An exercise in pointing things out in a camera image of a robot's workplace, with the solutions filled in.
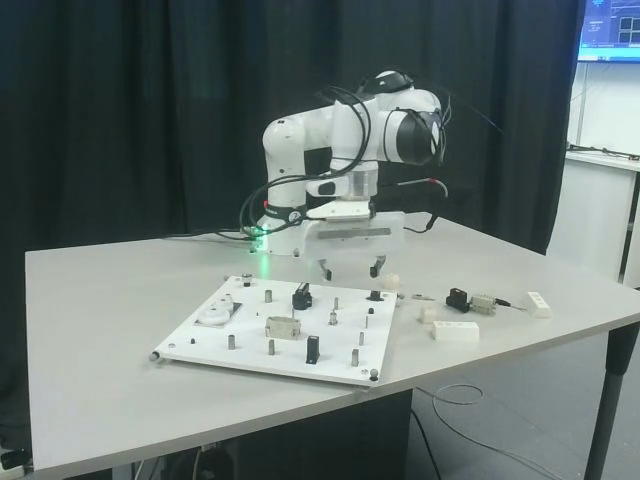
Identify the white medium gear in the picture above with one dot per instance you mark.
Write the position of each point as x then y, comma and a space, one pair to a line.
224, 304

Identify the dark grey table leg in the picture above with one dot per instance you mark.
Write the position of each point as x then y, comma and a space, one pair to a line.
607, 400

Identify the long white peg holder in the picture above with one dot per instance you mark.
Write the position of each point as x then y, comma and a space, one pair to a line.
455, 331
537, 305

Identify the blue screen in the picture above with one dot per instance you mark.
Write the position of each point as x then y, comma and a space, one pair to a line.
610, 30

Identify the flat white mounting plate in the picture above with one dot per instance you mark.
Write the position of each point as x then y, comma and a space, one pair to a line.
340, 210

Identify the white large gear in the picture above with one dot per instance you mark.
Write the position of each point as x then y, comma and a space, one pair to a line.
212, 317

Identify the beige waterproof plug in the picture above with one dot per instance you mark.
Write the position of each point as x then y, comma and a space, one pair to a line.
482, 304

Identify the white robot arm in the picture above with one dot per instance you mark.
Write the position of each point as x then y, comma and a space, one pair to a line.
310, 135

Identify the black curtain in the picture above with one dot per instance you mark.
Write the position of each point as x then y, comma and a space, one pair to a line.
150, 100

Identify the black D-SUB plug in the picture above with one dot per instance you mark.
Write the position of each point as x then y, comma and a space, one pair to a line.
457, 299

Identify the white task board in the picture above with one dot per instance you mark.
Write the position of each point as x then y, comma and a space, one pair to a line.
215, 350

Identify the metal square peg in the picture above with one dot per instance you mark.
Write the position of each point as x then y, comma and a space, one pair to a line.
355, 357
270, 346

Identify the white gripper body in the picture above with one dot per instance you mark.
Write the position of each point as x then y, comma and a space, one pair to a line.
350, 242

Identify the metal bolt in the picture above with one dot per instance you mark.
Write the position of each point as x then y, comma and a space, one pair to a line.
246, 279

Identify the metal round peg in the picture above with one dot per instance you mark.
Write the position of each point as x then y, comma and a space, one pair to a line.
268, 296
232, 342

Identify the small white cube holder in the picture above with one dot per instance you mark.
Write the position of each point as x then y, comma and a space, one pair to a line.
429, 315
392, 281

